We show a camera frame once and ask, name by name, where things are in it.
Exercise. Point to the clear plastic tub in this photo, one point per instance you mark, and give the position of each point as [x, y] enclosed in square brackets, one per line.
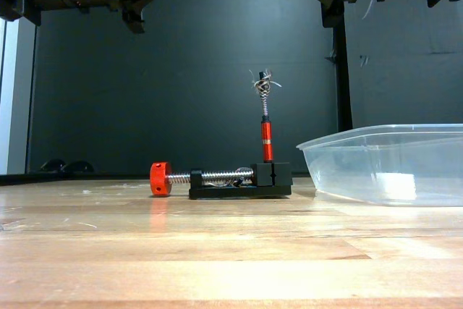
[434, 157]

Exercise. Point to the red rca socket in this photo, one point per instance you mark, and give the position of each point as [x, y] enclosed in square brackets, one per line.
[268, 151]

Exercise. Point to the white foam block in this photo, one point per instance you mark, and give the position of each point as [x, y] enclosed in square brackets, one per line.
[396, 186]

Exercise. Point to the black clamp with red knob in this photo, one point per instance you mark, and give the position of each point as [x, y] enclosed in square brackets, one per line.
[271, 178]

